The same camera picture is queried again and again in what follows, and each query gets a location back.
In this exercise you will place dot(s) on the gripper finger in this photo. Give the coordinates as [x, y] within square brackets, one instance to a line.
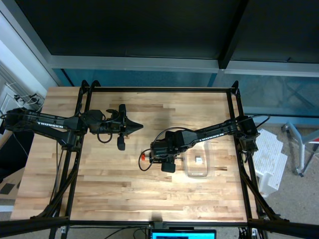
[132, 129]
[132, 123]

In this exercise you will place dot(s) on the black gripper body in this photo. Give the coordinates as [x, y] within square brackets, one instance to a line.
[168, 167]
[121, 144]

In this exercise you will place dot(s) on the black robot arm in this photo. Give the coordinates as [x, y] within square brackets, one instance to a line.
[49, 124]
[211, 134]

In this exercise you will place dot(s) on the red knob clamp screw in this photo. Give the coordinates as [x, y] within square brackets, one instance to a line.
[143, 156]

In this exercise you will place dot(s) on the small white block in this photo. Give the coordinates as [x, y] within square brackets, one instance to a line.
[198, 160]

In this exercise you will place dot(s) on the clear plastic tub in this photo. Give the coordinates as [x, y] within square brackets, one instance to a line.
[199, 171]

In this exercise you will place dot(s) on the laptop screen with blue edge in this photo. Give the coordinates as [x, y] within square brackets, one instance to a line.
[182, 236]

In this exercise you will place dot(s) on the white foam packing block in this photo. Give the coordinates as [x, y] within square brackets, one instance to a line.
[269, 161]

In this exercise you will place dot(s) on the brown cardboard box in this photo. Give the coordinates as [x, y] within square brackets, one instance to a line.
[10, 189]

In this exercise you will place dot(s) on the small black camera box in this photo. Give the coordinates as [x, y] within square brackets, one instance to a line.
[157, 224]

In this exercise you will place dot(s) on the grey aluminium window rail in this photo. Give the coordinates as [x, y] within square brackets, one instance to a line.
[124, 63]

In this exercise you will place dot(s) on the black metal table frame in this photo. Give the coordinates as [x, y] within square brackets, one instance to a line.
[32, 225]

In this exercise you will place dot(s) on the black vertical post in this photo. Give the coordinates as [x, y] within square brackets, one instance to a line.
[231, 37]

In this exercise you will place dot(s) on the grey metal chair frame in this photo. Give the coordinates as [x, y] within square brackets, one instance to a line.
[301, 154]

